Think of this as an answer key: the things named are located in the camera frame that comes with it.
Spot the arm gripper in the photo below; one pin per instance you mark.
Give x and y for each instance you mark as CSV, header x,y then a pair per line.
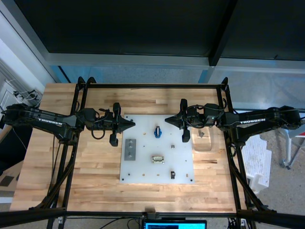
x,y
112,121
190,118

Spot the dark grey metal bar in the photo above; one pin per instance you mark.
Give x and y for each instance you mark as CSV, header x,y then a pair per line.
x,y
202,134

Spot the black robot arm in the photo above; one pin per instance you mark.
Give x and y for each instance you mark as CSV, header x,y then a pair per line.
x,y
252,121
47,119

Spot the large blue clamp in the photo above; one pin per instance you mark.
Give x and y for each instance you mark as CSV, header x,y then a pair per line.
x,y
157,135

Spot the grey metal plate with pegs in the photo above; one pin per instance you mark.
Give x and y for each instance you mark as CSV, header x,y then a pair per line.
x,y
126,157

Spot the clear plastic tub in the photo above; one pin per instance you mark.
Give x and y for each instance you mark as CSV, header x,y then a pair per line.
x,y
202,145

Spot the beige multi-pin connector housing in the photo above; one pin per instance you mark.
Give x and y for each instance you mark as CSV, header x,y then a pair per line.
x,y
158,159

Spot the white task board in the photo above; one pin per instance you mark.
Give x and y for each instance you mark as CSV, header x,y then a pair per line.
x,y
147,164

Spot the white foam rack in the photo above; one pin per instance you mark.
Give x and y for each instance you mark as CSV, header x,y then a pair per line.
x,y
257,162

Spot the laptop screen with blue edge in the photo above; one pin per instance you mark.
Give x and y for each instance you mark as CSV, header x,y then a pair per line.
x,y
174,224

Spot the grey metal stand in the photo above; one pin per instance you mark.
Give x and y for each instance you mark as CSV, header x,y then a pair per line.
x,y
288,152

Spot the brown cardboard box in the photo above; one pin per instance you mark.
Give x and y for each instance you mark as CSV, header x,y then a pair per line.
x,y
12,171

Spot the black USB socket mount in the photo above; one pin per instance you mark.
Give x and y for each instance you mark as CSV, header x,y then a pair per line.
x,y
173,175

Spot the black table-level camera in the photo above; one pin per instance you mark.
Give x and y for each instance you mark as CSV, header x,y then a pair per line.
x,y
151,213

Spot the black metal frame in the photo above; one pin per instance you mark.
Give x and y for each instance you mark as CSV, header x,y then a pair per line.
x,y
28,215

